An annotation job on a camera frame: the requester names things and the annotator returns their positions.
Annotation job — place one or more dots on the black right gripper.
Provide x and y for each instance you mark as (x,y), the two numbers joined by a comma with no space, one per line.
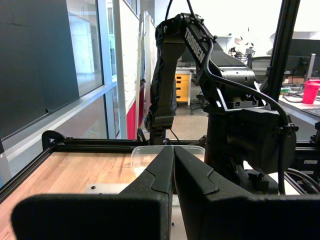
(250,137)

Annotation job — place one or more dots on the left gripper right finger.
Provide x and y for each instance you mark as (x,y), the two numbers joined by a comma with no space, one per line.
(250,217)

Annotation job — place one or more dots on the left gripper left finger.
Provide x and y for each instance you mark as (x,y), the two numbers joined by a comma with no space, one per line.
(100,215)

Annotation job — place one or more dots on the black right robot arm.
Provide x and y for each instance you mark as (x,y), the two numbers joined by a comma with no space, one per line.
(165,75)

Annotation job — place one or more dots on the clear plastic tub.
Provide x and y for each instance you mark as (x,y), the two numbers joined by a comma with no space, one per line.
(145,157)

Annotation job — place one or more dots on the white office desk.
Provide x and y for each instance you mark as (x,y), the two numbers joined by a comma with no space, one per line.
(295,110)

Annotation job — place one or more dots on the red plastic bin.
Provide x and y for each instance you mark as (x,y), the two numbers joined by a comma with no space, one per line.
(311,92)

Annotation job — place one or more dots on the yellow drawer cabinet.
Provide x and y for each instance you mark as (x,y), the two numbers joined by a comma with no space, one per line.
(182,87)

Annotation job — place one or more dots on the grey office chair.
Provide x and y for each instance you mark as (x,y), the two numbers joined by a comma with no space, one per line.
(261,66)

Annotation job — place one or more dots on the black computer monitor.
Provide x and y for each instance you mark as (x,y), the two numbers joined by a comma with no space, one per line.
(302,48)

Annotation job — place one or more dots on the white and red partition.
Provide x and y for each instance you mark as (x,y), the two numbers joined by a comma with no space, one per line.
(127,50)

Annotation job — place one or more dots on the grey window frame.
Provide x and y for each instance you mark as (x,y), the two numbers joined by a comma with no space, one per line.
(107,75)

